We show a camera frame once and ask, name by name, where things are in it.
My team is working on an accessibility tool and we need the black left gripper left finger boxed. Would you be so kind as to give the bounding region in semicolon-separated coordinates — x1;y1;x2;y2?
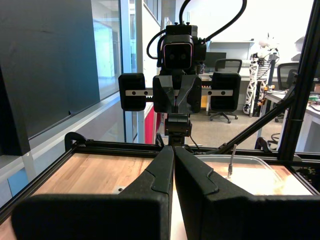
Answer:
11;145;175;240

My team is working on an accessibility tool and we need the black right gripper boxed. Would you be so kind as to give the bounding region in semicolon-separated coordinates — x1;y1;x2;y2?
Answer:
118;71;242;113

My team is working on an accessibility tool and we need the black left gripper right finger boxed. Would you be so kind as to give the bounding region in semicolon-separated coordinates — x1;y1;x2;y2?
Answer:
174;146;320;240

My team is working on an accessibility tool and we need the red cabinet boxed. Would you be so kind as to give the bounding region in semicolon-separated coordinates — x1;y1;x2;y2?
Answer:
144;103;161;145

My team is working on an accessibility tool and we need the clear plastic tub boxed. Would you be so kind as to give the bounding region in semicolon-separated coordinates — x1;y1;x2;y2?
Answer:
194;153;286;196

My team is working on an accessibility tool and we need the black monitor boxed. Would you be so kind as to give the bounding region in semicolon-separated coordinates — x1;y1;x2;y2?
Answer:
204;52;227;69

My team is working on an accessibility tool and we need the black office chair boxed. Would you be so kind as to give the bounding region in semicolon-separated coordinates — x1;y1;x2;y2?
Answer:
209;58;243;125
274;62;301;123

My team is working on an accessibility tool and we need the white humanoid robot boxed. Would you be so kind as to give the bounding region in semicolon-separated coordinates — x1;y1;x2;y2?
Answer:
243;32;281;118

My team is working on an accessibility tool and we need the white desk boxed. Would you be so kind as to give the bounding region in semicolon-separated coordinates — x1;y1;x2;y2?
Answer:
264;89;320;153

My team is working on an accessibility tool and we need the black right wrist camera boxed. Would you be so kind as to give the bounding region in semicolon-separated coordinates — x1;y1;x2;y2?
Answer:
159;23;201;71

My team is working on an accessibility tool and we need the short black cable loop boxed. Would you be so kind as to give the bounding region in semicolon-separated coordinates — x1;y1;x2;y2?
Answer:
146;31;166;60

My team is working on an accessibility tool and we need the black aluminium table frame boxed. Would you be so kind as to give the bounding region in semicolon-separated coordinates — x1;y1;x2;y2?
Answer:
0;0;320;223

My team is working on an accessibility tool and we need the black right arm looped cable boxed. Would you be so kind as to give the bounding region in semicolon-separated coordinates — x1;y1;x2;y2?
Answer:
179;0;248;42

